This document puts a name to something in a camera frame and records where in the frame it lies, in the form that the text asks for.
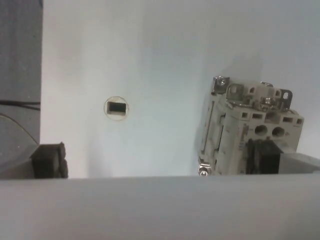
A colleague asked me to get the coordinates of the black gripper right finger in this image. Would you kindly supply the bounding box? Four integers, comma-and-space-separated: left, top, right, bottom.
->
246, 139, 320, 175

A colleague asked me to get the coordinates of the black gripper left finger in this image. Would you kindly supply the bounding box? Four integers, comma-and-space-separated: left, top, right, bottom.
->
0, 141, 69, 180

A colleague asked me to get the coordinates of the grey waterproof plug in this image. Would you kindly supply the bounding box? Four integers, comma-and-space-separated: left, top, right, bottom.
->
217, 81, 305, 176

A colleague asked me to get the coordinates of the white task board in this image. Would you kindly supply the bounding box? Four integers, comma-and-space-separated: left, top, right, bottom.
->
39, 0, 320, 179

